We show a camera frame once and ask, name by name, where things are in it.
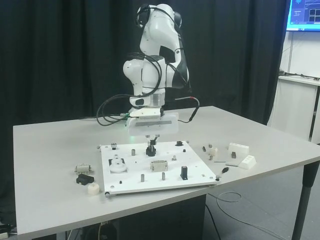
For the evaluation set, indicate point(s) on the white task board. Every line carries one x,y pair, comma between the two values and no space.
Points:
155,180

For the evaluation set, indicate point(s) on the beige D-SUB plug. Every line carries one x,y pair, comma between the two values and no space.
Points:
82,168

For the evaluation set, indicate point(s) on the black table leg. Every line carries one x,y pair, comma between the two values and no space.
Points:
307,200

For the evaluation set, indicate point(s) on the sloped white plug holder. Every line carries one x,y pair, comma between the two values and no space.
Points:
248,162

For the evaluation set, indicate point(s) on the black curtains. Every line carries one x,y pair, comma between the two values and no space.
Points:
62,55

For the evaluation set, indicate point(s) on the black USB plug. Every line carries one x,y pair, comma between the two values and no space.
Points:
84,179

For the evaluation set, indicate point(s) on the metal round peg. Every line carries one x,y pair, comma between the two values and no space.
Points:
133,152
142,177

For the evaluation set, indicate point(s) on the white medium gear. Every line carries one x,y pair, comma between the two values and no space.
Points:
93,188

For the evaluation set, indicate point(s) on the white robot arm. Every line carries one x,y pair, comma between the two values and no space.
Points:
152,75

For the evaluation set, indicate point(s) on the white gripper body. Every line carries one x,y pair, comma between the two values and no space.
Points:
152,128

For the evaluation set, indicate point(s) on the small dark metal part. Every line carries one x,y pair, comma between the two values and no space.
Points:
204,148

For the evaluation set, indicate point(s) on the thin black rod red tag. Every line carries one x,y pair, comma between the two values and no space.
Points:
193,112

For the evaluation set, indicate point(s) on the thin metal pin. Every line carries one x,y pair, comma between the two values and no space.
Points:
231,164

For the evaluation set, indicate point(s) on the small white holder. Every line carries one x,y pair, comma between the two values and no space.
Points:
213,151

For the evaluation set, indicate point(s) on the large white peg holder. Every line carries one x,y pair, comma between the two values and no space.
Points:
239,148

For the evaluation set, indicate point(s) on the dark block in holder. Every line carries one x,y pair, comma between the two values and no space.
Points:
233,154

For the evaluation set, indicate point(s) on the white cabinet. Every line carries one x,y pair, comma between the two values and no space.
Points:
297,107

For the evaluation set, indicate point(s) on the white large gear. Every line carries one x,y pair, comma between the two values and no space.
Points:
118,167

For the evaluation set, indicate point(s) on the blue screen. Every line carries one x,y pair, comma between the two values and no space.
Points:
303,13

